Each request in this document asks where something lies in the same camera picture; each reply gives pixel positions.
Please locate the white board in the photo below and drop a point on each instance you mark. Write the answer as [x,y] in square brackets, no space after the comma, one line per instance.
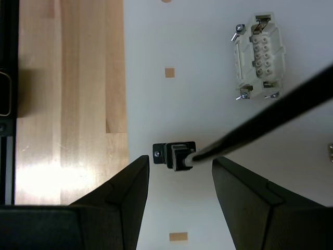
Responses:
[182,39]

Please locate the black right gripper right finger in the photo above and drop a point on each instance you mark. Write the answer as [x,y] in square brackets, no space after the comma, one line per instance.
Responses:
[273,224]

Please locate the black table-level camera box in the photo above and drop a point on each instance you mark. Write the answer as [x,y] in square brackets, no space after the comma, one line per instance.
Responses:
[5,93]

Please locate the black USB socket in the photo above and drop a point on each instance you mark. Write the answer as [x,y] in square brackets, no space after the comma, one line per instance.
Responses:
[160,147]

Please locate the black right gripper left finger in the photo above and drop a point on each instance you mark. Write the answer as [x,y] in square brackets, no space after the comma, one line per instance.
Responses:
[78,226]

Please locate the beige connector housing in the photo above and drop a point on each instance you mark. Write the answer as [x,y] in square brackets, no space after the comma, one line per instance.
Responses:
[260,52]

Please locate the small metal clip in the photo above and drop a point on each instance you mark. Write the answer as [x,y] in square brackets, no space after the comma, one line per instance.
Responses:
[331,153]

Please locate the black metal frame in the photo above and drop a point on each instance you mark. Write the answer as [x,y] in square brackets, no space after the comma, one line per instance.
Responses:
[7,26]

